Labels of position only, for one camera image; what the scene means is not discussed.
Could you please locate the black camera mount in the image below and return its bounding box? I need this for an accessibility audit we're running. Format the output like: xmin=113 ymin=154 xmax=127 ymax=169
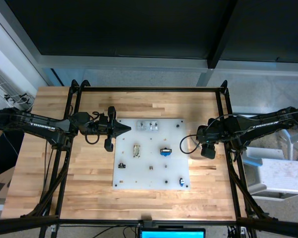
xmin=139 ymin=218 xmax=154 ymax=228

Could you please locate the black frame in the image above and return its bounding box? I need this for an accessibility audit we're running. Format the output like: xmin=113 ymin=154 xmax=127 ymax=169
xmin=0 ymin=79 xmax=298 ymax=238

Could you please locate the white step stool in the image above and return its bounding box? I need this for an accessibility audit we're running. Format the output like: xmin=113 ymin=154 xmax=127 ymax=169
xmin=243 ymin=146 xmax=298 ymax=202

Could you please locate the power strip with plugs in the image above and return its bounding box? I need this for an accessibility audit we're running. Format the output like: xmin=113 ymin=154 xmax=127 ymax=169
xmin=2 ymin=92 xmax=33 ymax=106

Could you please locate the white board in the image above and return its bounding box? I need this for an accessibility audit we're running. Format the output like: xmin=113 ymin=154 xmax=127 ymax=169
xmin=112 ymin=118 xmax=191 ymax=190

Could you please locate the aluminium plate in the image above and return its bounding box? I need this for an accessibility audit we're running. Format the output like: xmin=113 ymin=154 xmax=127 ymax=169
xmin=136 ymin=120 xmax=160 ymax=132

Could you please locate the black cable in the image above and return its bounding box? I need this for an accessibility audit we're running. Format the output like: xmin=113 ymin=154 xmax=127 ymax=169
xmin=85 ymin=132 xmax=101 ymax=145
xmin=179 ymin=134 xmax=205 ymax=155

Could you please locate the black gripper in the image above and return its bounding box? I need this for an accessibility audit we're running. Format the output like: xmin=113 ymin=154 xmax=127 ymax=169
xmin=99 ymin=106 xmax=132 ymax=153
xmin=198 ymin=124 xmax=217 ymax=160

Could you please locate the brown cardboard box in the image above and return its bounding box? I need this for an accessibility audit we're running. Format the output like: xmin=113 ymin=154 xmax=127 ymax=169
xmin=0 ymin=166 xmax=15 ymax=199

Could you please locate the blue screen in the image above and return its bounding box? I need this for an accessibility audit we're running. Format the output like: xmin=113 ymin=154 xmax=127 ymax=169
xmin=138 ymin=227 xmax=206 ymax=238

